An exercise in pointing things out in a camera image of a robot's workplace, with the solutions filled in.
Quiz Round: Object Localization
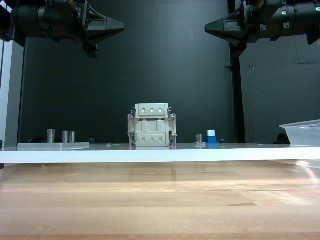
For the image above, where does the tall steel cylinder peg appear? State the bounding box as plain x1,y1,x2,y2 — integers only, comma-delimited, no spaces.
47,128,57,144

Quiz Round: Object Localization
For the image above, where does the grey metal desk frame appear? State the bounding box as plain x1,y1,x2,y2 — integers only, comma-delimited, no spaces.
0,38,26,147

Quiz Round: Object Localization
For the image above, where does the small threaded metal connector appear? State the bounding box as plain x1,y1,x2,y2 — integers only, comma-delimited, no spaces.
193,133,207,147

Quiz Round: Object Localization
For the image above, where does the clear plastic tub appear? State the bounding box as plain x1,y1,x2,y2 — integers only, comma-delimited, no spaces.
278,119,320,147

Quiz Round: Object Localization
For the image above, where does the blue socket with white cap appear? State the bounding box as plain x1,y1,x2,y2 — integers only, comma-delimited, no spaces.
205,129,221,146

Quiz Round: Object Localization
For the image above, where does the grey aluminium plate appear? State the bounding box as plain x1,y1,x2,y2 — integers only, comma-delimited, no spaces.
17,141,91,151

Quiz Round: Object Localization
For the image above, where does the white board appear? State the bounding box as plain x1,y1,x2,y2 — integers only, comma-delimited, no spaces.
0,142,320,165

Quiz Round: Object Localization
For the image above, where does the beige connector base housing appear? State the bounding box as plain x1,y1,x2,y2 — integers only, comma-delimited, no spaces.
127,119,179,150

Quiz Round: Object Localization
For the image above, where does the black table frame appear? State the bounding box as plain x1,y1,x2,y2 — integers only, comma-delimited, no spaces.
224,46,249,145

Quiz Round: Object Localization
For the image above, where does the beige HAN10-E connector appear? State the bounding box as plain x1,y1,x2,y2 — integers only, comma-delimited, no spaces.
127,103,178,122

